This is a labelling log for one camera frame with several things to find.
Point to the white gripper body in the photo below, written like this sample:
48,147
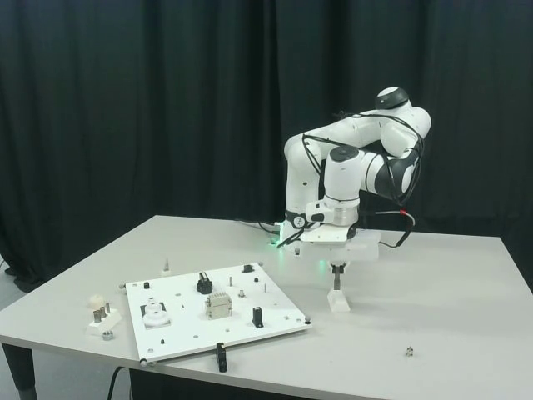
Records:
362,249

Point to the metal square peg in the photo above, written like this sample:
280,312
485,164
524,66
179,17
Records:
337,283

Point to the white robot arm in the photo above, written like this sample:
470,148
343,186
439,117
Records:
304,166

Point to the white single peg holder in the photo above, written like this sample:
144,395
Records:
338,301

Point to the white multi peg holder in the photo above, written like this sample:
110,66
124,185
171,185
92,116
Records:
104,326

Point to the white mounting plate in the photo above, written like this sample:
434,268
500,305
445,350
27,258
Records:
329,234

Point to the small metal BNC plug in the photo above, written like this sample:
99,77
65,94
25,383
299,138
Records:
410,352

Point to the beige waterproof plug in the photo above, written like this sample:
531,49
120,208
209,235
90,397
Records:
217,308

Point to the white task board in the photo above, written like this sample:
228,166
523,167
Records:
187,333

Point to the small white holder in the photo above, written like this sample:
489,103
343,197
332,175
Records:
166,272

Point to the white medium gear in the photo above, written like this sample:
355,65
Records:
155,309

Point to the white large gear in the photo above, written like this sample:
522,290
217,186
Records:
157,321

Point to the small white block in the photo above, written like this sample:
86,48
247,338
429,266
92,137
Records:
96,301

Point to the black curtain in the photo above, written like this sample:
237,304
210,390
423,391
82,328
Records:
125,104

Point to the dark table leg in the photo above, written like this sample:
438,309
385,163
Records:
18,371

